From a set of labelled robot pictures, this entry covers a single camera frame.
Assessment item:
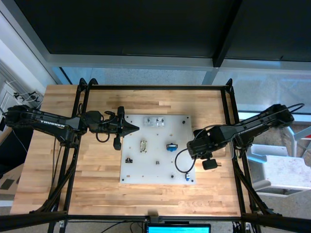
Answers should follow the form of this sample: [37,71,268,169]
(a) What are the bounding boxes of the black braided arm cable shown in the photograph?
[95,130,110,143]

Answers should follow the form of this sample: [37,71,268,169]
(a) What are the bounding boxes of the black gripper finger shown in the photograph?
[122,127,141,139]
[122,116,141,129]

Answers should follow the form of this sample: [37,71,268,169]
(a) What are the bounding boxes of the black low camera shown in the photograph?
[148,210,160,223]

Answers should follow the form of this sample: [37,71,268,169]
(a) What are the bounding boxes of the tangled charger cables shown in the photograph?
[12,91,44,103]

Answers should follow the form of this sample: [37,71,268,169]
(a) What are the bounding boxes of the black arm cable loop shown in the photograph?
[174,148,197,174]

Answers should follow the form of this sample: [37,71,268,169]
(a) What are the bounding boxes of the black rectangular panel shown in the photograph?
[0,126,34,177]

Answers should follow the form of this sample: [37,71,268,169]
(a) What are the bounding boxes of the brown cardboard sheet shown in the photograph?
[0,164,25,196]

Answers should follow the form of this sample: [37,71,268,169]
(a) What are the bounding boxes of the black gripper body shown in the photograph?
[106,105,126,151]
[186,130,223,172]

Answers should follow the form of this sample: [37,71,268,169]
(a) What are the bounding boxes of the grey chair frame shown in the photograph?
[285,121,311,157]

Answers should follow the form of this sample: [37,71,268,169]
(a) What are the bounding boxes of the black vertical post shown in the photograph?
[212,0,243,68]

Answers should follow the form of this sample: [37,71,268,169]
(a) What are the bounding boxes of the black aluminium frame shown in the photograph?
[0,77,311,233]

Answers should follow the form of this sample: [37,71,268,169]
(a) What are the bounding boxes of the white board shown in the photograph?
[118,114,196,185]

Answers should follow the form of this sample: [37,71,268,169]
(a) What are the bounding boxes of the black foam pad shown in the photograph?
[0,179,15,190]

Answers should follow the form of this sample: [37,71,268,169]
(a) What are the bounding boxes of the aluminium block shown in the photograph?
[143,116,166,128]

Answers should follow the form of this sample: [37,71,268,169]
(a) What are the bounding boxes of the white plastic stool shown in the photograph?
[247,144,311,198]

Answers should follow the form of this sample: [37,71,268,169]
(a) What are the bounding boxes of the blue laptop screen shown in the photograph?
[145,223,211,233]

